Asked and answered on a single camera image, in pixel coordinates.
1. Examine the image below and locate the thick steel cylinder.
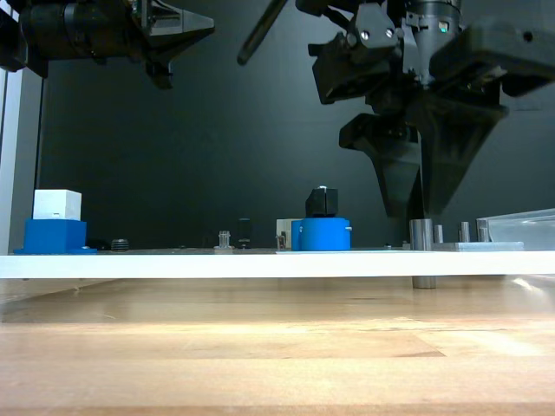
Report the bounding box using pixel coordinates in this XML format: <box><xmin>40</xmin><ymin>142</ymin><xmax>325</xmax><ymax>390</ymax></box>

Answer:
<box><xmin>408</xmin><ymin>218</ymin><xmax>437</xmax><ymax>289</ymax></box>

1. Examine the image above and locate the black block plug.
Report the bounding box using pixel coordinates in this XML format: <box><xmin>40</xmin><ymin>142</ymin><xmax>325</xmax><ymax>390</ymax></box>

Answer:
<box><xmin>304</xmin><ymin>185</ymin><xmax>340</xmax><ymax>218</ymax></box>

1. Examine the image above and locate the blue round socket holder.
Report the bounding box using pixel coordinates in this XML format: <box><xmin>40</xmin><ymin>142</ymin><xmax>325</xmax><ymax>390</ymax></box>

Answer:
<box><xmin>291</xmin><ymin>218</ymin><xmax>353</xmax><ymax>252</ymax></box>

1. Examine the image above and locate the grey metal plate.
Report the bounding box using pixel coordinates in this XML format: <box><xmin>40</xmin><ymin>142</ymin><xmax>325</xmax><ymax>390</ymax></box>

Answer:
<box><xmin>431</xmin><ymin>240</ymin><xmax>526</xmax><ymax>253</ymax></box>

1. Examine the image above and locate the beige connector housing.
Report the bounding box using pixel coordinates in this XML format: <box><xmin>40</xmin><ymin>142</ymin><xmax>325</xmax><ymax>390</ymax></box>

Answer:
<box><xmin>275</xmin><ymin>218</ymin><xmax>301</xmax><ymax>251</ymax></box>

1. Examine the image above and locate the white cube plug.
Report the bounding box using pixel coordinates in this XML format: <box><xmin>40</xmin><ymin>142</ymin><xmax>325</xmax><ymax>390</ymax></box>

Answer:
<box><xmin>32</xmin><ymin>188</ymin><xmax>83</xmax><ymax>222</ymax></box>

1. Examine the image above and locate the white board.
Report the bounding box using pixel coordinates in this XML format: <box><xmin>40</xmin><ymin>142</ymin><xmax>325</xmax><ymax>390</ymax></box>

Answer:
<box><xmin>0</xmin><ymin>247</ymin><xmax>555</xmax><ymax>280</ymax></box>

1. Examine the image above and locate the blue square socket base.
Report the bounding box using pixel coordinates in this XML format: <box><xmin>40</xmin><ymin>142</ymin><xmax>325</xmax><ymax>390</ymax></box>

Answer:
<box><xmin>12</xmin><ymin>218</ymin><xmax>99</xmax><ymax>256</ymax></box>

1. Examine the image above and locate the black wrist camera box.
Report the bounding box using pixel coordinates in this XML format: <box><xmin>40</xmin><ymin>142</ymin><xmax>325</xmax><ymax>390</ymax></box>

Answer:
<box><xmin>310</xmin><ymin>33</ymin><xmax>407</xmax><ymax>106</ymax></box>

